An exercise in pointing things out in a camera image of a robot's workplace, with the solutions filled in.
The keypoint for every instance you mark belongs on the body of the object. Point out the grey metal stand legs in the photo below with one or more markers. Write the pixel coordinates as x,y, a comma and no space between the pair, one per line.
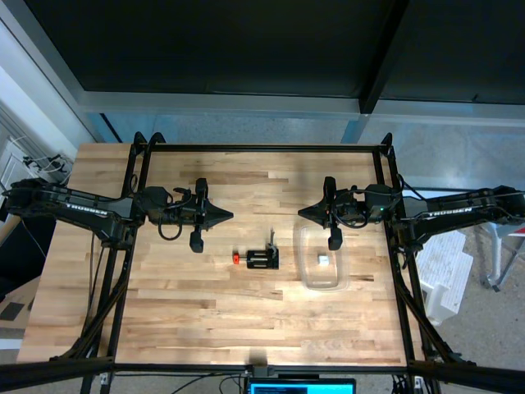
496,246

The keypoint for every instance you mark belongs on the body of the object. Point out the clear plastic tub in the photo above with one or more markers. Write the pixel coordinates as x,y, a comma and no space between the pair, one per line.
320,281

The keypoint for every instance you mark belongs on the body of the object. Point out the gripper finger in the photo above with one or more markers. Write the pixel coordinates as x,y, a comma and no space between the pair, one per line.
215,218
318,217
318,208
215,210

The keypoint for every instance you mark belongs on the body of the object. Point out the orange vise knob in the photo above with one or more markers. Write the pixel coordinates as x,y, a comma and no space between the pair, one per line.
236,258

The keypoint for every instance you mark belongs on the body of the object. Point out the black table-level camera mount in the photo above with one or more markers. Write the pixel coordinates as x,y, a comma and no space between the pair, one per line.
259,369

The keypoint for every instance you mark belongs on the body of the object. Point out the black metal vise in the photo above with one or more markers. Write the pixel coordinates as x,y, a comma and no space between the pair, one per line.
262,261

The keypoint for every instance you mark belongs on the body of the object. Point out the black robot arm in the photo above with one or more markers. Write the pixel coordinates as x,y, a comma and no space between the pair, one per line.
82,207
443,213

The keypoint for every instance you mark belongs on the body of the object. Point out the white foam block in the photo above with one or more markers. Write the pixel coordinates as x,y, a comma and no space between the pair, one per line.
323,260

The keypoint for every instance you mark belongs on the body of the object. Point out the black aluminium frame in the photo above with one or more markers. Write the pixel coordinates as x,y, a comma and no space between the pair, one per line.
262,148

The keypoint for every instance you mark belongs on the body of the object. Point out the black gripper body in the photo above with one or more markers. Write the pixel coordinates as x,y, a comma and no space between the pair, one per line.
200,213
348,209

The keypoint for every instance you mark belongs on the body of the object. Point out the white foam packaging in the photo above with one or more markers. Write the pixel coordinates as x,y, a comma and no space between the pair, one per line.
443,267

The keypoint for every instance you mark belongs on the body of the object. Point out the laptop screen with blue edge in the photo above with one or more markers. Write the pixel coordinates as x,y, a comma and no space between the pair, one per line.
299,388

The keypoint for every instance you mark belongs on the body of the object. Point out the brown cardboard box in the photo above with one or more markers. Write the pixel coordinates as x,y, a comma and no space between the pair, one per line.
16,293

